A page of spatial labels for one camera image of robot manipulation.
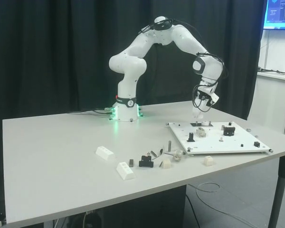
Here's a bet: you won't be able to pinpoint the black cables at foot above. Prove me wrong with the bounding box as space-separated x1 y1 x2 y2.
68 107 115 116

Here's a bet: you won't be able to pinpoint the dark table leg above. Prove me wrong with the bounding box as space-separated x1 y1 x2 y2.
267 155 285 228

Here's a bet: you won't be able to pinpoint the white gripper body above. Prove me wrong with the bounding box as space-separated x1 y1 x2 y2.
193 92 221 113

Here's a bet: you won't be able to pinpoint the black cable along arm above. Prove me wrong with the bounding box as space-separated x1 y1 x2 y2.
139 19 229 95

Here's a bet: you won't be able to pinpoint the black looped wrist cable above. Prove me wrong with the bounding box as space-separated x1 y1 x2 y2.
191 83 205 112

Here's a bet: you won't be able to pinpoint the blue screen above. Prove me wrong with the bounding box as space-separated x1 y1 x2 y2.
263 0 285 30

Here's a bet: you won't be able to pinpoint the cream waterproof plug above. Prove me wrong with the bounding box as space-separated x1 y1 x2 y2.
172 152 184 163

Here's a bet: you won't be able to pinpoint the grey cable on floor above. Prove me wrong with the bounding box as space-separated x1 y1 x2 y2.
196 182 285 228

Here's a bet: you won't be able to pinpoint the white task board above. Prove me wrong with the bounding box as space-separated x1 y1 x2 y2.
165 121 274 156

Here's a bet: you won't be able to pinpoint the black curtains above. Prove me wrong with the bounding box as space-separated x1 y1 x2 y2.
0 0 268 221

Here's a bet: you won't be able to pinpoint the white holder with holes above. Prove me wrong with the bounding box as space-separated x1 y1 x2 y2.
115 161 137 180
96 146 117 162

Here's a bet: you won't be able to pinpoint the white cabinet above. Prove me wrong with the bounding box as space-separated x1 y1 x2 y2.
253 70 285 138

